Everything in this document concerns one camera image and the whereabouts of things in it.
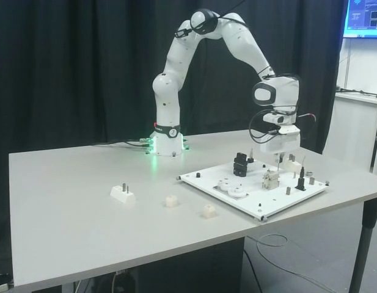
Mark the white task board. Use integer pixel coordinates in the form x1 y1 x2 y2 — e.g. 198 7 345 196
177 150 331 222

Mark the grey floor cable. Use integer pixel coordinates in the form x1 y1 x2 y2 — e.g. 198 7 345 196
255 233 377 293

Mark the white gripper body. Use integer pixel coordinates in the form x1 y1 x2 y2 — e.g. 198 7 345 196
259 134 301 154

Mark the white cabinet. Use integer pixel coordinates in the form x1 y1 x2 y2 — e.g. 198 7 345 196
334 87 377 177

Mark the white medium gear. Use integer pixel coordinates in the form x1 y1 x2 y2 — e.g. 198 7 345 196
216 180 235 193

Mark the white wedge-shaped peg holder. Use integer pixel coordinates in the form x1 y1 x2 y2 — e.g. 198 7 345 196
109 183 137 205

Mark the white large gear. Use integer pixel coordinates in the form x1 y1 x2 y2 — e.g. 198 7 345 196
226 186 247 200

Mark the black USB plug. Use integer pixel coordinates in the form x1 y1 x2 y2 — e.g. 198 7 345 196
295 155 309 190

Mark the black table leg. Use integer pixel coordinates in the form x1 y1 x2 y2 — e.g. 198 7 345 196
352 197 377 293

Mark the blue screen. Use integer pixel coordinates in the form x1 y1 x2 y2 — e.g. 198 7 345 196
342 0 377 39

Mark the black D-SUB plug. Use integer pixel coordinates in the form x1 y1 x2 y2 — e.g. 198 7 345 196
232 152 249 178

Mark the black base cable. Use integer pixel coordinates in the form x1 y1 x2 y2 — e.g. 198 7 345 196
95 138 154 149

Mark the black curtain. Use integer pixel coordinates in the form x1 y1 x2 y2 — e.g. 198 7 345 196
0 0 345 155

